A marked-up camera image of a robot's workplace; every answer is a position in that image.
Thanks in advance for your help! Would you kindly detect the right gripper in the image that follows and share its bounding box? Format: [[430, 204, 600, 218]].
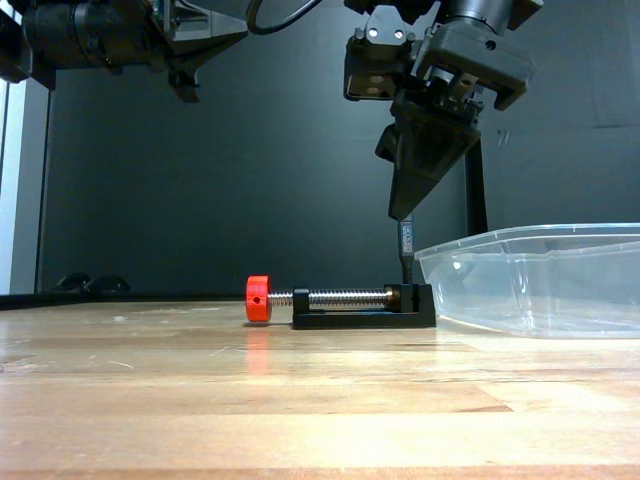
[[375, 23, 535, 222]]

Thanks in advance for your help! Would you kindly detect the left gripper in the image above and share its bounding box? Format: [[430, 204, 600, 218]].
[[148, 0, 250, 105]]

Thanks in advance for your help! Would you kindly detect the clear plastic container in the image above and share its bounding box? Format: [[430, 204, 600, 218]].
[[413, 221, 640, 342]]

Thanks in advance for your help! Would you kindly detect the black clamp with red knob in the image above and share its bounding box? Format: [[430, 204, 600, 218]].
[[244, 273, 438, 332]]

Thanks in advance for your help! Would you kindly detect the black camera cable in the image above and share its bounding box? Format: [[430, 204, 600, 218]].
[[246, 0, 324, 37]]

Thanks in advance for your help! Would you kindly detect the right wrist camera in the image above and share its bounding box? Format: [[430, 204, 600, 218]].
[[343, 9, 421, 102]]

